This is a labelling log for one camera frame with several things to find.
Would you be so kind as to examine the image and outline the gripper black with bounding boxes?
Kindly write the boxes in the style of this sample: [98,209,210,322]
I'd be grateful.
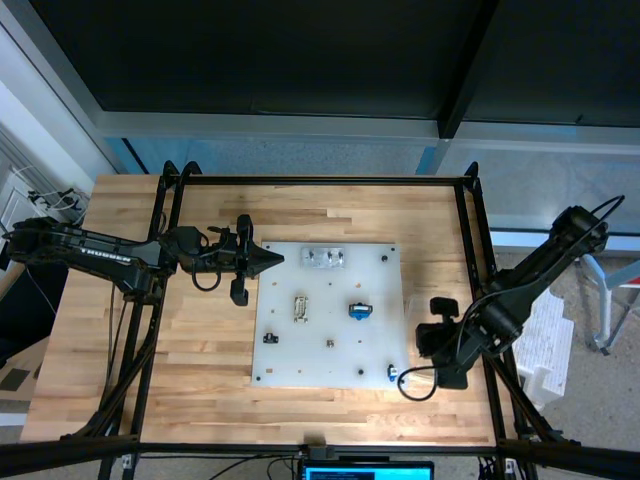
[417,297,470,391]
[207,214,286,307]

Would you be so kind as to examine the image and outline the white taskboard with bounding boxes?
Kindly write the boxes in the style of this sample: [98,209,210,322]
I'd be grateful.
[249,241,412,390]

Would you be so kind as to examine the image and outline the clear plastic tub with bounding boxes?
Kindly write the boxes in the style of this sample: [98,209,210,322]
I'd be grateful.
[404,293,459,387]

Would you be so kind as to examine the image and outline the aluminium block with pins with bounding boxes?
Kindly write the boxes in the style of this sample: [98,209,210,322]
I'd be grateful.
[300,245,347,270]

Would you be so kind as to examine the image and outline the white foam block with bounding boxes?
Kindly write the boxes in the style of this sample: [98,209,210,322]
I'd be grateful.
[507,289,575,411]

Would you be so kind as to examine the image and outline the laptop screen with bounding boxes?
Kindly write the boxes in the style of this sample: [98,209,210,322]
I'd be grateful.
[298,459,435,480]

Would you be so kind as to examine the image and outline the grey metal stand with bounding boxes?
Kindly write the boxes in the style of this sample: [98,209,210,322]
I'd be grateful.
[574,244,640,357]

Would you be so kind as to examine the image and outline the cardboard box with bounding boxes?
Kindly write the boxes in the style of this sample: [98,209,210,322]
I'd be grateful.
[0,334,51,404]

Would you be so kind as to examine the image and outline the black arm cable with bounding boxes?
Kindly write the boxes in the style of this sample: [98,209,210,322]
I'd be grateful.
[396,363,441,402]
[191,225,225,293]

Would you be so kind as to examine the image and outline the black metal frame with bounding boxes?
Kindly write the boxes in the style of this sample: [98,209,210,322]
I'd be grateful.
[0,159,640,480]

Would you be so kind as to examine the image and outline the grey metal partition frame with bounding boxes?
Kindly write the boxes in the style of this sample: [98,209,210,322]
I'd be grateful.
[0,0,640,176]

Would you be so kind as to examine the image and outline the small black camera mount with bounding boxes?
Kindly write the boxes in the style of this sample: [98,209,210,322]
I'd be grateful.
[304,433,336,460]

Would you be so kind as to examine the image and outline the black white cable bundle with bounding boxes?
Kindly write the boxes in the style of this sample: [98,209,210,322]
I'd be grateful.
[27,187,84,214]

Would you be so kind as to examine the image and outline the black vertical post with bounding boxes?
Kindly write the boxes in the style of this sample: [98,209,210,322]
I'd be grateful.
[437,0,501,140]

